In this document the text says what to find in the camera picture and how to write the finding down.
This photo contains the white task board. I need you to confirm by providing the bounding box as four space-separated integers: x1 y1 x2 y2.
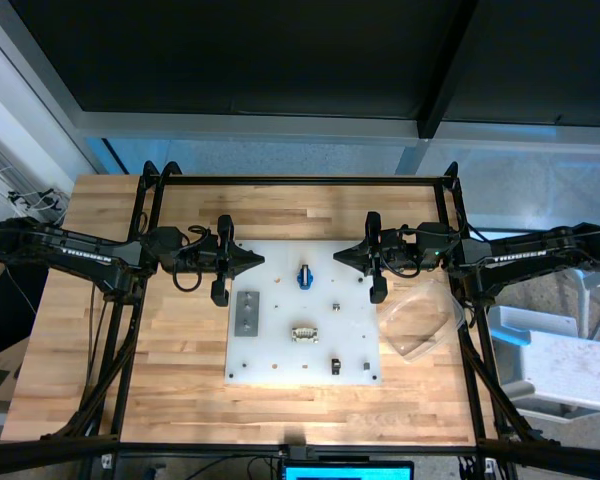
223 238 384 386

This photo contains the screen with blue edge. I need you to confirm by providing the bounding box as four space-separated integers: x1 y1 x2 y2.
279 459 415 480

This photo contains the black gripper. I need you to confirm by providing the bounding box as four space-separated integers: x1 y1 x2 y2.
333 212 407 305
199 214 265 307

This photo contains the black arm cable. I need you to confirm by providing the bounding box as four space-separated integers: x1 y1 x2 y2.
171 223 212 293

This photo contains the cardboard box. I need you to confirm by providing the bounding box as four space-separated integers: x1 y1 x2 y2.
0 335 31 401

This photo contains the black aluminium frame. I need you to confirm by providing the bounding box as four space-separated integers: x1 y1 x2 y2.
0 158 600 480

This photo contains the black white cable bundle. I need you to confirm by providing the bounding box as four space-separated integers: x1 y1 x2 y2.
4 185 66 221

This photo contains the white metal stand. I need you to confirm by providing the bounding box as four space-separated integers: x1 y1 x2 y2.
574 259 600 361

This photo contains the grey metal bar plate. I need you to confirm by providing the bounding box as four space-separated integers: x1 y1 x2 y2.
235 289 262 338

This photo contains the clear plastic tub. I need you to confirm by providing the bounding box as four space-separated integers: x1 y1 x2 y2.
378 278 467 365

